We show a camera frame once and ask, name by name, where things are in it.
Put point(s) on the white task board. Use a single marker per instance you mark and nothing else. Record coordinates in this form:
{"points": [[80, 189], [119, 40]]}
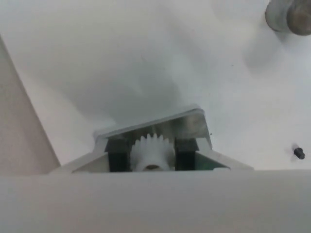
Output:
{"points": [[145, 60]]}

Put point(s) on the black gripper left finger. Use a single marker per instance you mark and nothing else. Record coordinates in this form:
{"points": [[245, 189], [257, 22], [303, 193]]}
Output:
{"points": [[119, 155]]}

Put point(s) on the metal bolt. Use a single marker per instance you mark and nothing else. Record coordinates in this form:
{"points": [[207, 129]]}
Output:
{"points": [[286, 17]]}

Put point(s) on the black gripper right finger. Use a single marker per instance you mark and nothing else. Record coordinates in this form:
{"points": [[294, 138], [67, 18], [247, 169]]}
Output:
{"points": [[184, 155]]}

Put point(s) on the white small gear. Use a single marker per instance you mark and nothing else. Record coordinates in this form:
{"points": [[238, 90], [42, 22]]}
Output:
{"points": [[151, 153]]}

